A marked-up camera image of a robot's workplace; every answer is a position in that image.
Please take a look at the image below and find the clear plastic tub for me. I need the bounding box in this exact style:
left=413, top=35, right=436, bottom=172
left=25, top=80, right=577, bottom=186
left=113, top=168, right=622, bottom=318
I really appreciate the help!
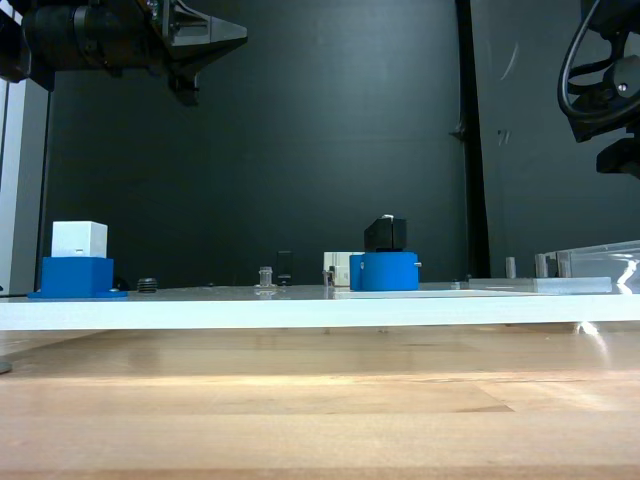
left=532, top=241, right=640, bottom=297

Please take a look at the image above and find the grey peg plate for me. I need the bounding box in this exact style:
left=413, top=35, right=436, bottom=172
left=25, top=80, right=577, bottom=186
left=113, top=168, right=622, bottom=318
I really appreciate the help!
left=449, top=276, right=612, bottom=294

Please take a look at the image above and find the white square block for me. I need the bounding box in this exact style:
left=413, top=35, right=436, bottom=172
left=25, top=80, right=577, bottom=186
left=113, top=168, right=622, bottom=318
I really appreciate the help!
left=51, top=220, right=109, bottom=260

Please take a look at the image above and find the clear plastic connector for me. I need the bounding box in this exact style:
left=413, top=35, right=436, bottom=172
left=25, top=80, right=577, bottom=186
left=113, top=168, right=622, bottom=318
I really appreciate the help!
left=254, top=266, right=278, bottom=292

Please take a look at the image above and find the blue square socket base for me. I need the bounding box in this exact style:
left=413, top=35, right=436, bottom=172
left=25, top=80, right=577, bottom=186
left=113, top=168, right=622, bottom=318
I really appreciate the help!
left=27, top=256, right=129, bottom=300

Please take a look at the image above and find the black plug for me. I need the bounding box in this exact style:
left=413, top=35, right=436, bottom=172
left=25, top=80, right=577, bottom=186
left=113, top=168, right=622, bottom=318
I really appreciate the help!
left=363, top=213, right=407, bottom=252

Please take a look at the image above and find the white connector housing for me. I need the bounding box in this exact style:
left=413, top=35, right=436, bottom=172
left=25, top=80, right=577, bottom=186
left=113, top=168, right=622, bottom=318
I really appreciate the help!
left=322, top=251, right=357, bottom=289

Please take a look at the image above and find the white board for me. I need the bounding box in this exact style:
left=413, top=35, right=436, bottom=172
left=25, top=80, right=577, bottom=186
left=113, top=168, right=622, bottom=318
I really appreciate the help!
left=0, top=284, right=640, bottom=331

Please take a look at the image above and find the blue round socket base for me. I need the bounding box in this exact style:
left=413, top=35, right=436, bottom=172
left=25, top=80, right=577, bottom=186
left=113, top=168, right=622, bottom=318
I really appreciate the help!
left=348, top=251, right=422, bottom=292

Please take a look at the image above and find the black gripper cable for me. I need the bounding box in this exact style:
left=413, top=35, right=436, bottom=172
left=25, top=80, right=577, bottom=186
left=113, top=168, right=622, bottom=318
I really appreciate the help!
left=556, top=0, right=632, bottom=123

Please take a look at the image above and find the black metal frame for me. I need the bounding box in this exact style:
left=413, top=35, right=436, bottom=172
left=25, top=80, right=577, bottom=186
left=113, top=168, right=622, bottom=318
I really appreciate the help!
left=448, top=0, right=492, bottom=280

